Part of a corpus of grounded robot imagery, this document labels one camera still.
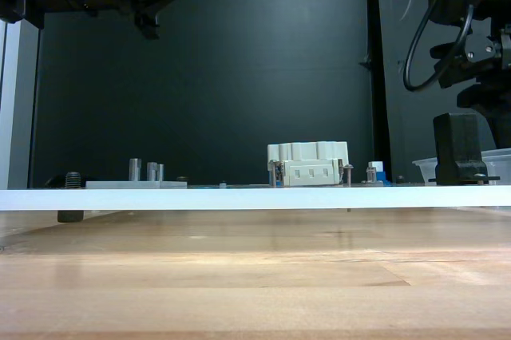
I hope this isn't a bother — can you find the beige connector housing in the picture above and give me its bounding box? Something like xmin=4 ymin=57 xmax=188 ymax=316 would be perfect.
xmin=266 ymin=140 xmax=351 ymax=188

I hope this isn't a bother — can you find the grey metal bar plate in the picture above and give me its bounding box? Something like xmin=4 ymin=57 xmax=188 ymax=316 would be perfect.
xmin=85 ymin=180 xmax=188 ymax=190

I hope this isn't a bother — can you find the clear plastic tub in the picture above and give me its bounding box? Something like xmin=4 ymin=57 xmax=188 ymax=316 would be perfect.
xmin=412 ymin=148 xmax=511 ymax=188

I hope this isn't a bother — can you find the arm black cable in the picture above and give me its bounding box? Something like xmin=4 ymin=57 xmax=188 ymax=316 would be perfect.
xmin=402 ymin=0 xmax=478 ymax=93

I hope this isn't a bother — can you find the white taskboard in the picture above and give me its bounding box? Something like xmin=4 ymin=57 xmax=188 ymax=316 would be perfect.
xmin=0 ymin=182 xmax=511 ymax=212

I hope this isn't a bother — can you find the black threaded standoff screw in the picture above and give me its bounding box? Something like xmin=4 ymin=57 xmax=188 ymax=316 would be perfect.
xmin=57 ymin=172 xmax=84 ymax=224

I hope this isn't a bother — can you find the black plug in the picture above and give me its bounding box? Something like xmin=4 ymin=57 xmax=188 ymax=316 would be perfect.
xmin=428 ymin=112 xmax=502 ymax=187

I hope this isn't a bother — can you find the small blue white connector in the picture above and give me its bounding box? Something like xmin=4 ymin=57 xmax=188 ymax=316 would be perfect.
xmin=369 ymin=160 xmax=387 ymax=187

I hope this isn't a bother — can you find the black vertical post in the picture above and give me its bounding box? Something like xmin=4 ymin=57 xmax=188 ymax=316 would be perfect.
xmin=361 ymin=0 xmax=393 ymax=181

